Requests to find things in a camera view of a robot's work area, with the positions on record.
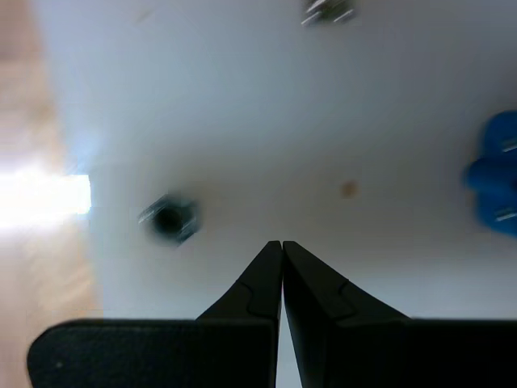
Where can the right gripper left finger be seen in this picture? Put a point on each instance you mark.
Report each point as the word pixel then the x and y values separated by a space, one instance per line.
pixel 161 355

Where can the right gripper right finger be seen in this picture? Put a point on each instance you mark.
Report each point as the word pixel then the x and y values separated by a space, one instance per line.
pixel 404 355

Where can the steel nut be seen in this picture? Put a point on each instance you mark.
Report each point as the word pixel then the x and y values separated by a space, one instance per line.
pixel 189 226

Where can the blue socket block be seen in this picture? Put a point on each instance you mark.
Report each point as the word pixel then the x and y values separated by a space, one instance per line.
pixel 494 178

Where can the white task board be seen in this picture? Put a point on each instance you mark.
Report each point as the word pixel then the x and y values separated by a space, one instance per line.
pixel 282 121

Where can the short steel peg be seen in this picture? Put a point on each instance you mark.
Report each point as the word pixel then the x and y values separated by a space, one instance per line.
pixel 327 11

